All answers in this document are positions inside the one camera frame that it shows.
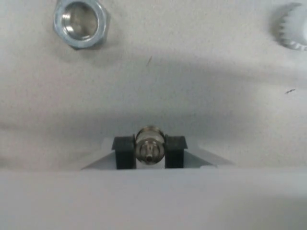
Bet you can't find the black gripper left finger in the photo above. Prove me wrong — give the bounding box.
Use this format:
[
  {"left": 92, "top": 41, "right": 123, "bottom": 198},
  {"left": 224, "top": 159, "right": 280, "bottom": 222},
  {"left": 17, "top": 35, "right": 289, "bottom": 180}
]
[{"left": 81, "top": 135, "right": 137, "bottom": 170}]

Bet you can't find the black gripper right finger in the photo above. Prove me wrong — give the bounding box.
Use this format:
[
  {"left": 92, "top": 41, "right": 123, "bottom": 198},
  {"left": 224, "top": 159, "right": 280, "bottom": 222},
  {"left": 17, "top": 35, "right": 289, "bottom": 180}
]
[{"left": 165, "top": 135, "right": 218, "bottom": 170}]

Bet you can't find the metal BNC plug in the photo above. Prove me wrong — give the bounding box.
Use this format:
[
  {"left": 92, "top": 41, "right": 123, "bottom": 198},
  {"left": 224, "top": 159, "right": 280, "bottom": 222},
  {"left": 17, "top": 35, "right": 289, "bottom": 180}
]
[{"left": 133, "top": 124, "right": 167, "bottom": 166}]

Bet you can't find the silver metal hex nut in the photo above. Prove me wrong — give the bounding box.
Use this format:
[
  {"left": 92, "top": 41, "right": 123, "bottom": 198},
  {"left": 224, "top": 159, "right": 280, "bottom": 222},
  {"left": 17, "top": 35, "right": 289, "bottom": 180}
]
[{"left": 53, "top": 0, "right": 111, "bottom": 51}]

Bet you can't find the white large gear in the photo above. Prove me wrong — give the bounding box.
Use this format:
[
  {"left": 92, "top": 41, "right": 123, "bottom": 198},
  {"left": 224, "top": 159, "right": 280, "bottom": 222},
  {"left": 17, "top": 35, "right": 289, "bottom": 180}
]
[{"left": 271, "top": 2, "right": 307, "bottom": 51}]

